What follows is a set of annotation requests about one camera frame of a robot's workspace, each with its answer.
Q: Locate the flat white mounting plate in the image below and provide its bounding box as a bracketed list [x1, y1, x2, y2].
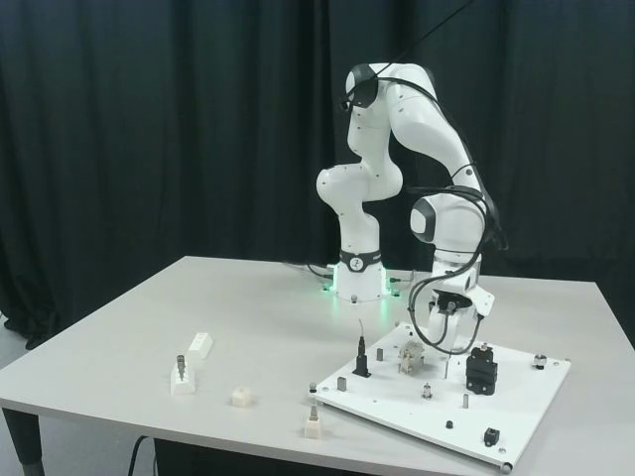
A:
[465, 289, 497, 318]

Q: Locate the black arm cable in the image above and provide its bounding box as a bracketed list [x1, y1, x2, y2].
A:
[339, 0, 511, 252]

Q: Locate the beige connector block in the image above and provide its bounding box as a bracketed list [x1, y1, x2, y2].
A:
[398, 340, 424, 377]

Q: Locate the black controller box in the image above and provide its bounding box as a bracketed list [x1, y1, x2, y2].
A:
[153, 438, 378, 476]

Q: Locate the white task board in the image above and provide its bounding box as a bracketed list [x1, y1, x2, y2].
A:
[313, 320, 572, 470]

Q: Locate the long white empty holder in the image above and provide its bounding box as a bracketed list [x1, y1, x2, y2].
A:
[187, 330, 215, 359]

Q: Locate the black table leg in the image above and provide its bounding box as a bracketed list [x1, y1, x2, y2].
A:
[0, 407, 41, 476]

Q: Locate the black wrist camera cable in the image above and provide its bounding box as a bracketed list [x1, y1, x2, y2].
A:
[407, 257, 483, 354]

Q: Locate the black floor cable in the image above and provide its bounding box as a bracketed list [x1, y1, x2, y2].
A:
[129, 434, 155, 476]

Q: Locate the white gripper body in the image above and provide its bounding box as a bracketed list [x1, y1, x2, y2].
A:
[427, 306, 479, 356]

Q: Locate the black base cable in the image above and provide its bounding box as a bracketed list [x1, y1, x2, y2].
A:
[282, 261, 338, 280]

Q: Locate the black curtain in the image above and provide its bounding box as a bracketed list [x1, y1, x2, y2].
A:
[0, 0, 635, 348]

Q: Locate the white round peg holder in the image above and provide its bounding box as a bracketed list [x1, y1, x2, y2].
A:
[170, 369, 198, 397]

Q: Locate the black plug with short cable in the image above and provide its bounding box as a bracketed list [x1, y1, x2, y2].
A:
[351, 319, 372, 377]

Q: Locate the small white cube holder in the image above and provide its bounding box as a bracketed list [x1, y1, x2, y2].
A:
[230, 385, 259, 409]

